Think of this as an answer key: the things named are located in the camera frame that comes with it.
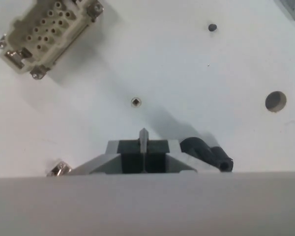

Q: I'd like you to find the small metal square peg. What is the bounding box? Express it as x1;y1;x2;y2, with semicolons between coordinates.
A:
139;127;150;155

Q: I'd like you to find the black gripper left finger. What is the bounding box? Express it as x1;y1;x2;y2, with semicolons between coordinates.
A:
73;140;145;176

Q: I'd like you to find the white task board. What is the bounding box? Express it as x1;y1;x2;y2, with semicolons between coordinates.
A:
0;0;295;178

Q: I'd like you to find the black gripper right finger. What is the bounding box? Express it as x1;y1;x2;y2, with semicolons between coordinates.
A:
143;140;198;175

